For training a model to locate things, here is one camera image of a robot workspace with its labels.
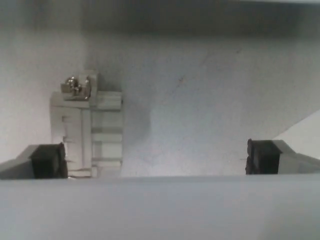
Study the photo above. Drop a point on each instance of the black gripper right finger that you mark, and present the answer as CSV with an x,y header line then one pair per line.
x,y
262,160

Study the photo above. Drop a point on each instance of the white stepped part holder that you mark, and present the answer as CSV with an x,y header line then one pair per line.
x,y
105,130

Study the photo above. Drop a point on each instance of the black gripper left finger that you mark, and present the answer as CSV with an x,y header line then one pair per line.
x,y
47,162

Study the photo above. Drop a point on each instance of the small metal connector plug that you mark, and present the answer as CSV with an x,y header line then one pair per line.
x,y
75,87

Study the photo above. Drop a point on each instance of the white task board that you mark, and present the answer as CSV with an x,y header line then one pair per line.
x,y
303,127

